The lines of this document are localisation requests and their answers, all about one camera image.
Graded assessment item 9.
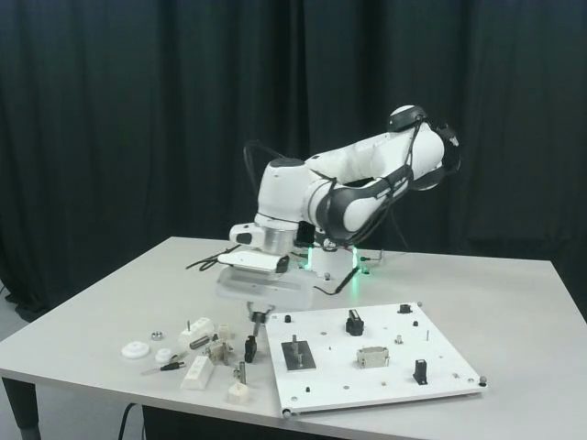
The black curtain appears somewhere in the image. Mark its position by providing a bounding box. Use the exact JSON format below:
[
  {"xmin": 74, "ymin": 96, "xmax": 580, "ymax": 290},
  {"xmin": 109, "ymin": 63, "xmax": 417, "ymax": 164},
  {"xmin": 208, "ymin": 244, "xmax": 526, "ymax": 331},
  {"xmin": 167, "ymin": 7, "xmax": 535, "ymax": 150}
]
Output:
[{"xmin": 0, "ymin": 0, "xmax": 587, "ymax": 322}]

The white large gear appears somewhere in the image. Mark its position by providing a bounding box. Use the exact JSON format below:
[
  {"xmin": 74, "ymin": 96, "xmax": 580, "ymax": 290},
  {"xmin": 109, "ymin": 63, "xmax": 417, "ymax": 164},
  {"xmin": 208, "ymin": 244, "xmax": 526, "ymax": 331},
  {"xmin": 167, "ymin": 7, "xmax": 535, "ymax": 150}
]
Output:
[{"xmin": 120, "ymin": 341, "xmax": 150, "ymax": 361}]

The black table leg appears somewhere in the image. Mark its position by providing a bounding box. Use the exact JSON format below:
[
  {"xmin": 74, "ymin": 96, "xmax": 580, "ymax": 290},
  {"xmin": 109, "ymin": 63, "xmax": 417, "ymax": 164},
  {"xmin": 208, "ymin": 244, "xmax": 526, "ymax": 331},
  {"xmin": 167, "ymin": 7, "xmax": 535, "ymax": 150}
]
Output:
[{"xmin": 0, "ymin": 378, "xmax": 38, "ymax": 440}]

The white task board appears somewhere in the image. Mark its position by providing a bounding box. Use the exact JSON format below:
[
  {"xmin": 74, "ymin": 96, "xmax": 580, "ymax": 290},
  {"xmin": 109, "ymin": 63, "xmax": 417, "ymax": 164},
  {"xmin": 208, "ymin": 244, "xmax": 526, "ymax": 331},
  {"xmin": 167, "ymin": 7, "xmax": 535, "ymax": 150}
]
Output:
[{"xmin": 269, "ymin": 300, "xmax": 488, "ymax": 407}]

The black cable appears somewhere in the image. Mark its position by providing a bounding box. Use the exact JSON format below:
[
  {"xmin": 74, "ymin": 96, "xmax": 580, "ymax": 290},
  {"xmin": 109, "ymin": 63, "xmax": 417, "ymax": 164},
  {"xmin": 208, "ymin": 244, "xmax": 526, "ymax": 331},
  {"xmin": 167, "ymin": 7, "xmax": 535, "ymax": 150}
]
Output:
[
  {"xmin": 119, "ymin": 402, "xmax": 139, "ymax": 440},
  {"xmin": 185, "ymin": 247, "xmax": 236, "ymax": 271},
  {"xmin": 315, "ymin": 269, "xmax": 361, "ymax": 297},
  {"xmin": 242, "ymin": 139, "xmax": 277, "ymax": 199}
]

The black plug with thin rod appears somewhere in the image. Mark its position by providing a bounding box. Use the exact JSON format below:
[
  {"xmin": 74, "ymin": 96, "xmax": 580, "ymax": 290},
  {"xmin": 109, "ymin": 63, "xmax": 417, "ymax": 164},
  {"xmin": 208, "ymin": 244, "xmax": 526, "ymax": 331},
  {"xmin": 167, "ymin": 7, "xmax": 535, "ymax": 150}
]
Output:
[{"xmin": 140, "ymin": 360, "xmax": 185, "ymax": 376}]

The white peg holder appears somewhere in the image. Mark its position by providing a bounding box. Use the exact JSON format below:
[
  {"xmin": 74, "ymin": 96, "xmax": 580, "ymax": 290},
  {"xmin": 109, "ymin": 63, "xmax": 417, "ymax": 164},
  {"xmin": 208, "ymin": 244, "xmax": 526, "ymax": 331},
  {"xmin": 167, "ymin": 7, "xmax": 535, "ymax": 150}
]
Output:
[
  {"xmin": 180, "ymin": 357, "xmax": 216, "ymax": 391},
  {"xmin": 177, "ymin": 316, "xmax": 216, "ymax": 349}
]

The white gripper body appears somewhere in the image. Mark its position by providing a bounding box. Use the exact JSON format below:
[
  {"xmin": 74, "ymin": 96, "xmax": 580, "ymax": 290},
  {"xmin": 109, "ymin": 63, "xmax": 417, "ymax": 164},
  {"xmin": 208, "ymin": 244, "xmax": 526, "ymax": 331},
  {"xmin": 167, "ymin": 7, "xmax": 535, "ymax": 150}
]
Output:
[{"xmin": 214, "ymin": 269, "xmax": 316, "ymax": 310}]

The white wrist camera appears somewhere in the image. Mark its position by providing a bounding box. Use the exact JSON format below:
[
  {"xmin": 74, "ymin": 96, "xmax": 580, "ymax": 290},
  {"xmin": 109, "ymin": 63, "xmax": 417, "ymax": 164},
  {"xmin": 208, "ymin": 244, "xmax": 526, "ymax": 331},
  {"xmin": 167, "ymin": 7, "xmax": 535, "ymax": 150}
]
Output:
[{"xmin": 217, "ymin": 250, "xmax": 291, "ymax": 277}]

